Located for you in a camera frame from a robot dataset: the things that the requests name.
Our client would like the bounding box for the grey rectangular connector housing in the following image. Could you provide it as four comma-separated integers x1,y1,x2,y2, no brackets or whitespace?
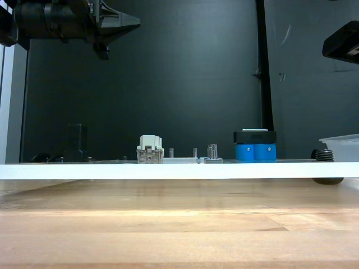
136,134,164,165

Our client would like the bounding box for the clear plastic tub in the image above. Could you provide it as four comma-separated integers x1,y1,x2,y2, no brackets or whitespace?
319,133,359,163

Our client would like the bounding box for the black clamp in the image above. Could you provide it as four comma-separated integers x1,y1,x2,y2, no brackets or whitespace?
63,123,88,162

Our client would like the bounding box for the black knob screw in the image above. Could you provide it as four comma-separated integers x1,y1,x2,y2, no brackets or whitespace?
310,149,335,163

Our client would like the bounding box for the black rubber board foot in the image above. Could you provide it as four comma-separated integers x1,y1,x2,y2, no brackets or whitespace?
311,177,344,185

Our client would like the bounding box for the aluminium socket block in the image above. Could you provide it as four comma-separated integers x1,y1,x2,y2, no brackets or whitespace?
162,147,201,165

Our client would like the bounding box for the blue and black D-sub socket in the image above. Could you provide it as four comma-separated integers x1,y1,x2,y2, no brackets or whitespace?
233,128,278,163

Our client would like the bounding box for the white task board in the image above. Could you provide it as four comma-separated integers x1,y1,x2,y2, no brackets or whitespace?
0,161,359,180

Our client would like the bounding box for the black aluminium frame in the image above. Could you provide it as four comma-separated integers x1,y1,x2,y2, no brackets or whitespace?
251,0,275,132

